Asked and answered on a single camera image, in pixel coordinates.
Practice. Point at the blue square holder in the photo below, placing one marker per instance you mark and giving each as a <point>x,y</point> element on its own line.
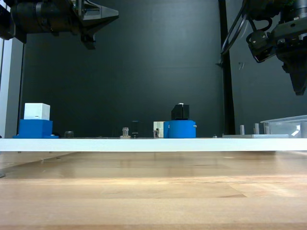
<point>33,128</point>

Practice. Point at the clear plastic socket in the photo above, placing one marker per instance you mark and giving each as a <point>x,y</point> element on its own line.
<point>125,132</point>

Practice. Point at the small black plug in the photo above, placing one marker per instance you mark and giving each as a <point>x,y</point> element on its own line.
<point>135,127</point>

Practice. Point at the white cube block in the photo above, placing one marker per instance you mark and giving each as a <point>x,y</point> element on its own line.
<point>36,110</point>

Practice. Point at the clear plastic tub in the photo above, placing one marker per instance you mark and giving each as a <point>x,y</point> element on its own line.
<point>283,125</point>

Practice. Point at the black block connector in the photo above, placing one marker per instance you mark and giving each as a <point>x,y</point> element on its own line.
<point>180,111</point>

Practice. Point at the blue round holder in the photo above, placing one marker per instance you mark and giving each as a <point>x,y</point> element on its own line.
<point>182,129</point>

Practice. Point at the white connector housing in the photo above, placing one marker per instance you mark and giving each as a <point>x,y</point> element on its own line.
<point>159,128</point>

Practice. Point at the grey metal plate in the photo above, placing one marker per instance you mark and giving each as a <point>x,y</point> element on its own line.
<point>239,136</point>

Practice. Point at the thin metal peg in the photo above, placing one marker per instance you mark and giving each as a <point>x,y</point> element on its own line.
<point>266,128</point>
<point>256,128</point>
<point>242,129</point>

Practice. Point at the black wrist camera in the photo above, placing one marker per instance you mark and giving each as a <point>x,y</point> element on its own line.
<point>260,43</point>

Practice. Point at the black table frame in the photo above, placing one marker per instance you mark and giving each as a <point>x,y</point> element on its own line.
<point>227,95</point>

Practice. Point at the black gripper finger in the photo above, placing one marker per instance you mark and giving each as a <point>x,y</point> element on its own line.
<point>108,12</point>
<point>284,62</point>
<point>96,24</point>
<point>297,72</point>

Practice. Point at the white task board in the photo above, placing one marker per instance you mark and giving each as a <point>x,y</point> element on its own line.
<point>153,145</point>

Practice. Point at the black ribbed knob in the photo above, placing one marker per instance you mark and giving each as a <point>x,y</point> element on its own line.
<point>69,134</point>

